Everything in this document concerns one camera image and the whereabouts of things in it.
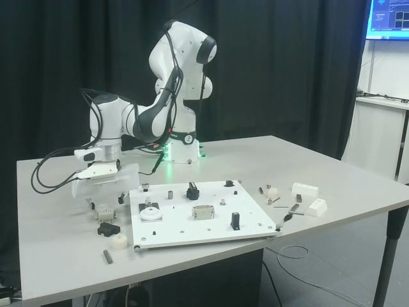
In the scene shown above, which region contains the black plug block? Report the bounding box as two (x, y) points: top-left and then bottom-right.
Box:
(96, 223), (122, 239)

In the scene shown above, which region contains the dark table leg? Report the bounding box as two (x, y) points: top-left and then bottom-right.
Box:
(381, 207), (407, 307)

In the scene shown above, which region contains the small white cube holder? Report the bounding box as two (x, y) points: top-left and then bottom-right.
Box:
(111, 235), (128, 251)

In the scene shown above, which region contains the blue screen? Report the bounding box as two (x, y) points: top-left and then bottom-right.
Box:
(364, 0), (409, 41)

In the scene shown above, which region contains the black rod with red tag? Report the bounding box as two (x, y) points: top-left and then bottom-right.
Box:
(149, 144), (164, 175)

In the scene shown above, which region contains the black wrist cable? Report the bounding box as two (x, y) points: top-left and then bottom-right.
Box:
(29, 146), (96, 194)

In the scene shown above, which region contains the black D-SUB plug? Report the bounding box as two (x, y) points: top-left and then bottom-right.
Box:
(185, 181), (201, 202)

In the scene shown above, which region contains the white task board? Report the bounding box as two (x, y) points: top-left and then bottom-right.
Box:
(127, 178), (277, 254)

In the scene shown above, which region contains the white large gear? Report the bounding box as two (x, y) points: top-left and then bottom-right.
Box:
(141, 207), (160, 222)

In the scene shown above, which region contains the black box under table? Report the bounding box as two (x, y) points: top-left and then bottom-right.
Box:
(139, 248), (266, 307)

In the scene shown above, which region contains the grey floor cable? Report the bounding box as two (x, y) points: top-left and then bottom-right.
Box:
(275, 244), (309, 307)

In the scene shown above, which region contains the black curtain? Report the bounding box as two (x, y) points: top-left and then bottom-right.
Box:
(0, 0), (368, 205)

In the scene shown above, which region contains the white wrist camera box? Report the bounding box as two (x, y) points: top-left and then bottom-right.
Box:
(73, 147), (97, 162)

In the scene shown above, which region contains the white holder block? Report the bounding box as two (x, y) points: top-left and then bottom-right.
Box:
(307, 198), (328, 217)
(291, 182), (321, 197)

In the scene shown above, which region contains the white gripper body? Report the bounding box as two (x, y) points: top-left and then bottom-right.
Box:
(72, 163), (141, 198)

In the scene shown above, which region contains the white cabinet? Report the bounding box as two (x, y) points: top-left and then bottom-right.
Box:
(343, 93), (409, 187)

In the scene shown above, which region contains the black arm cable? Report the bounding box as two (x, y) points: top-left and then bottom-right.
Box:
(158, 22), (183, 148)

